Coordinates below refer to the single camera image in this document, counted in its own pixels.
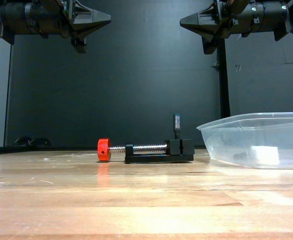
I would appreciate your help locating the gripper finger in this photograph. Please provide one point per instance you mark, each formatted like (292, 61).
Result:
(82, 29)
(86, 15)
(206, 17)
(206, 31)

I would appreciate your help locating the small white connector block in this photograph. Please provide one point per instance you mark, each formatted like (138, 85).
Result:
(264, 155)

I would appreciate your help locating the black vise with orange knob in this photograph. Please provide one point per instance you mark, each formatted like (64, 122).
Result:
(159, 155)

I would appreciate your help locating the clear plastic tub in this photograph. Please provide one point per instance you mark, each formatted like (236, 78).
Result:
(256, 140)

